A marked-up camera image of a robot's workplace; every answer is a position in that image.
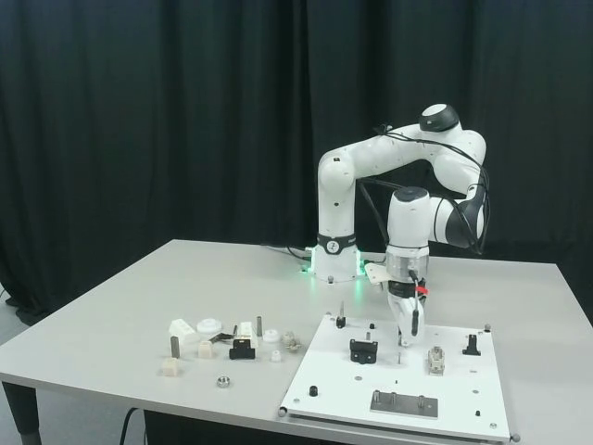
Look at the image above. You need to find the thin black rod red tag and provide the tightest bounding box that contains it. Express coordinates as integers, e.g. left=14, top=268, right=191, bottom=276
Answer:
left=408, top=268, right=431, bottom=337

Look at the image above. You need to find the black D-SUB plug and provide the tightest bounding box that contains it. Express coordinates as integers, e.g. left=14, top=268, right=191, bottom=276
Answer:
left=228, top=337, right=258, bottom=362

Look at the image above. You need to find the black curtain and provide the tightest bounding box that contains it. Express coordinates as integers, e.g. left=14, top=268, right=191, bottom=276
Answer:
left=0, top=0, right=593, bottom=316

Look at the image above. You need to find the metal waterproof plug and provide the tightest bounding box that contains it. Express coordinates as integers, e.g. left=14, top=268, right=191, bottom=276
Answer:
left=282, top=329, right=305, bottom=353

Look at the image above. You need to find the black base cable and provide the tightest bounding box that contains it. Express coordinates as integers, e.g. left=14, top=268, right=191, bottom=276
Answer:
left=261, top=243, right=316, bottom=261

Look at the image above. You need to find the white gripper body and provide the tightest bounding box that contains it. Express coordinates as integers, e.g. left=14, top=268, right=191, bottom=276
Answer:
left=388, top=294, right=426, bottom=348

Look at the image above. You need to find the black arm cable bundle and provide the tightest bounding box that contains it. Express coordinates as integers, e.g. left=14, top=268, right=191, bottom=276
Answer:
left=355, top=121, right=490, bottom=256

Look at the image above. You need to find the white rectangular holder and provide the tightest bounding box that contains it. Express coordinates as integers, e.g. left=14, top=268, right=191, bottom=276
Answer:
left=167, top=318, right=196, bottom=347

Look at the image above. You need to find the black floor cable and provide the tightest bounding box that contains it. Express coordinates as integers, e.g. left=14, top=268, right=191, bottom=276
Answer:
left=120, top=406, right=145, bottom=445

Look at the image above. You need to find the white task board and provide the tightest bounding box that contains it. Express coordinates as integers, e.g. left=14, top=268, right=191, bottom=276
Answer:
left=278, top=312, right=520, bottom=444

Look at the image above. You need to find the dark table leg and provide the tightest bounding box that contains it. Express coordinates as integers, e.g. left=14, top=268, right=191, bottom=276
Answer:
left=2, top=380, right=41, bottom=445

